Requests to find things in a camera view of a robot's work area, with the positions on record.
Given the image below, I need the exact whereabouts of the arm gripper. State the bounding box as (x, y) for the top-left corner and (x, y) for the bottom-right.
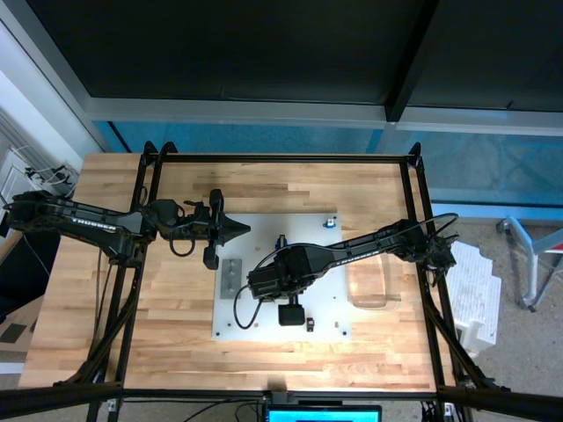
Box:
(193, 188), (252, 270)
(277, 295), (306, 327)

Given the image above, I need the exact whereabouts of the white task board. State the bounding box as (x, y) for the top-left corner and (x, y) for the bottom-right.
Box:
(211, 214), (353, 342)

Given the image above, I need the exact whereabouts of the grey metal peg block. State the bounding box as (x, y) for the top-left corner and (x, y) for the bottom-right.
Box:
(219, 258), (244, 300)

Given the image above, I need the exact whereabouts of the clear plastic tub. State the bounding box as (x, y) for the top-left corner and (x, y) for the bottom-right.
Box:
(346, 252), (401, 312)

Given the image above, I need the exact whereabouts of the blue laptop screen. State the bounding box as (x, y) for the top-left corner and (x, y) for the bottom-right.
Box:
(262, 404), (383, 422)

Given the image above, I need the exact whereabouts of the white foam block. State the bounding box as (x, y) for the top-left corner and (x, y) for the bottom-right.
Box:
(443, 241), (503, 360)

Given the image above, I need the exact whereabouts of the cardboard box black label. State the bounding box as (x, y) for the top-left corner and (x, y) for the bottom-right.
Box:
(0, 295), (45, 353)

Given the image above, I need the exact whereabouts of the grey metal stand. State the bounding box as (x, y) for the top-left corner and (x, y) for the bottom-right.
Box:
(496, 215), (563, 314)

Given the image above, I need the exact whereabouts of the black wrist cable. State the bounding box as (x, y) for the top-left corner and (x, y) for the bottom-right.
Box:
(168, 219), (197, 258)
(233, 283), (267, 331)

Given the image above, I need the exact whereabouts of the small black camera box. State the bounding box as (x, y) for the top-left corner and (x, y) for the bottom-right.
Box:
(268, 384), (295, 404)

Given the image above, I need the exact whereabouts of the black aluminium frame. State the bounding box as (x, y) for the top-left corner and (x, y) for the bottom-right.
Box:
(0, 140), (563, 422)

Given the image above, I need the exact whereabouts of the white black cable bundle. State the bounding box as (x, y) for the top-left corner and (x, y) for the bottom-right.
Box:
(24, 164), (78, 188)

